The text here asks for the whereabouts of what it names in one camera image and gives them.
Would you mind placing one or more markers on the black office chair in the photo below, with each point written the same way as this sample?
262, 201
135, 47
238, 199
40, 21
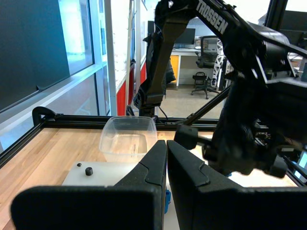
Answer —
207, 55

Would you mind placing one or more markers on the black aluminium frame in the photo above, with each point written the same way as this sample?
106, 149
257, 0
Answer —
84, 121

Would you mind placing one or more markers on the yellow drawer cabinet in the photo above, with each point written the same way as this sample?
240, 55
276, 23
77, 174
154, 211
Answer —
175, 68

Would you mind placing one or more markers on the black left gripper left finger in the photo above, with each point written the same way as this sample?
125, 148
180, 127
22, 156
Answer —
96, 210

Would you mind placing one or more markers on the white office desk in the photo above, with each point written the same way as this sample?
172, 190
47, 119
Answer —
187, 51

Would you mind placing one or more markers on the white mounting board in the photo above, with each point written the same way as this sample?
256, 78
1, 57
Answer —
108, 173

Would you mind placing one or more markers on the clear plastic tub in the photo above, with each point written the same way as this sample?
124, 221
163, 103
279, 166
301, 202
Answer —
124, 146

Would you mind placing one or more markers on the black computer monitor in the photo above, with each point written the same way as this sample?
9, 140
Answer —
188, 38

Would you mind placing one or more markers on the black threaded set screw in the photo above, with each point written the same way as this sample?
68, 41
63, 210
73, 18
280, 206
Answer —
89, 171

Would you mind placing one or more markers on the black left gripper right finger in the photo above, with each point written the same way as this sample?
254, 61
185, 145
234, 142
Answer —
239, 210

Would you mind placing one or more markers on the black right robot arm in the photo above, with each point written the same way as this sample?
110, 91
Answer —
213, 19

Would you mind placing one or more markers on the black hanging jacket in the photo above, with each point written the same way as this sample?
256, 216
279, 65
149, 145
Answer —
170, 74

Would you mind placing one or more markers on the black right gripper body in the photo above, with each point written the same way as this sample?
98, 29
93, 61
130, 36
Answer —
185, 137

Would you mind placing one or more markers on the white lattice structure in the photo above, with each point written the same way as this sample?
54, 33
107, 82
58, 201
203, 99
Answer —
218, 60

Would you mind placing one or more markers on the blue clamp with black connector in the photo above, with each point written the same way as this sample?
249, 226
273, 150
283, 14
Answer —
167, 201

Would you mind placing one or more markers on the red wall panel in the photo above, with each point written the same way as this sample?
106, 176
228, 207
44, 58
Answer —
131, 87
143, 73
121, 99

